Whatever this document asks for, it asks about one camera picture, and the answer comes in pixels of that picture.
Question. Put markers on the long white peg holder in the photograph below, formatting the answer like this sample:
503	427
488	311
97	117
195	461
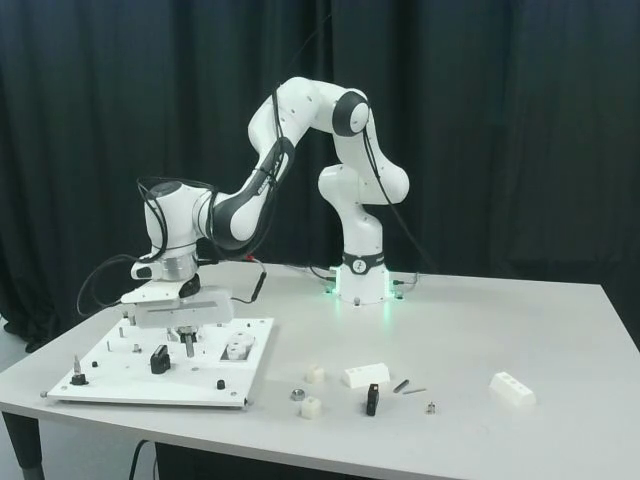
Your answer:
512	390
365	376

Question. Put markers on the metal BNC plug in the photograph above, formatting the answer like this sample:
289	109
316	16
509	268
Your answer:
77	369

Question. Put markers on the dark table leg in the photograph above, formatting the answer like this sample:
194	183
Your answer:
22	445

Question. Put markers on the black curtain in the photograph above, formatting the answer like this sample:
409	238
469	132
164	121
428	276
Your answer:
500	125

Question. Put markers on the metal hex nut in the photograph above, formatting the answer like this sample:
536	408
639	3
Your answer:
298	394

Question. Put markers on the thin black rod, red tag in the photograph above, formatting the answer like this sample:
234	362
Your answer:
259	286

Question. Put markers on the black D-SUB plug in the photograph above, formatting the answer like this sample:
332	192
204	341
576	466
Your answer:
160	361

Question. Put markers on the metal round peg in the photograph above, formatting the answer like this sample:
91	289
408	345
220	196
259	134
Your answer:
190	349

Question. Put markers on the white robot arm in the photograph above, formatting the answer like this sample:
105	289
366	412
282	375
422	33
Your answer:
360	235

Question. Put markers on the white task board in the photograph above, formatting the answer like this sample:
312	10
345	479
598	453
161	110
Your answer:
200	380

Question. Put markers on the dark metal peg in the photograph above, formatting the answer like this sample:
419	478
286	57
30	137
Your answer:
401	387

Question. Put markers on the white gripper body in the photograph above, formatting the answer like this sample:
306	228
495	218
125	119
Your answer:
200	312

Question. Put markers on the black USB plug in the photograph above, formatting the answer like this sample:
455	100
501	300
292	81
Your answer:
372	400

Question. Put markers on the light metal peg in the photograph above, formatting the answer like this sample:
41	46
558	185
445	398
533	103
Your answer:
415	390

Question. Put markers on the small white cube holder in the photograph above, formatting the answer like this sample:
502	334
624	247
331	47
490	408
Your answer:
309	408
315	374

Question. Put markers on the small metal plug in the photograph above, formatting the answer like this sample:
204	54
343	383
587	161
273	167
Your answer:
429	408

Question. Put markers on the white medium gear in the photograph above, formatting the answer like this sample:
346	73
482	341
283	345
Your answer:
245	340

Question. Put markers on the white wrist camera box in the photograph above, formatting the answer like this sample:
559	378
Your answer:
145	270

